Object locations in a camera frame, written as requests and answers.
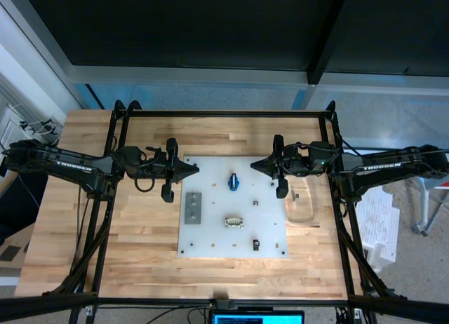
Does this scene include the white cables with plugs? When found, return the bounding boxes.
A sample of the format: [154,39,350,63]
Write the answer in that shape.
[8,104,62,139]

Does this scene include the grey metal plate with pegs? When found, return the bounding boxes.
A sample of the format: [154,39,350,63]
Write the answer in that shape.
[184,191,203,226]

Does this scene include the white foam packaging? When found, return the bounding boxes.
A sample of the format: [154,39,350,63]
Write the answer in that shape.
[352,182,401,273]

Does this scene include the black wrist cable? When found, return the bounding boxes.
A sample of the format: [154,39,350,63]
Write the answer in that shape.
[284,142,315,154]
[134,168,156,193]

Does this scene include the black aluminium frame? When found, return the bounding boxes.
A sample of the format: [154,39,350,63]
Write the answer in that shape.
[0,99,449,324]

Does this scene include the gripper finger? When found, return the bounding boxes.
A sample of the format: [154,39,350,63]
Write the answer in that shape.
[250,154,276,168]
[250,166,277,180]
[175,169,200,182]
[175,157,200,170]

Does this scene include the grey metal stand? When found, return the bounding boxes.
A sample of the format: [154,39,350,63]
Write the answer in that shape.
[410,162,449,238]

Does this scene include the cardboard box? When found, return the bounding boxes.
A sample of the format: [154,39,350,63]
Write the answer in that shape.
[0,222,36,269]

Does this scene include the clear plastic tub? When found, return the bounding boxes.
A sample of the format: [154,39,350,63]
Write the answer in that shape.
[284,176,321,229]

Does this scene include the grey window frame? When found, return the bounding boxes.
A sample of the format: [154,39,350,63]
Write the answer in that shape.
[0,0,449,111]

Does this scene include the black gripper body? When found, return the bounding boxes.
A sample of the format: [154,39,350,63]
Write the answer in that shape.
[273,135,309,200]
[146,138,180,203]

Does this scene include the black window post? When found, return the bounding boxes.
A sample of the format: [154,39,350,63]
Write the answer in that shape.
[307,0,351,86]

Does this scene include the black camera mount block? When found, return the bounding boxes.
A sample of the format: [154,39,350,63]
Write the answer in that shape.
[214,291,235,309]

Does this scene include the laptop screen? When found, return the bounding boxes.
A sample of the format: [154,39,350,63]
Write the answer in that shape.
[209,309,305,324]

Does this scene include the white taskboard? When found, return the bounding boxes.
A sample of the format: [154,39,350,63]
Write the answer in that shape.
[177,155,290,259]

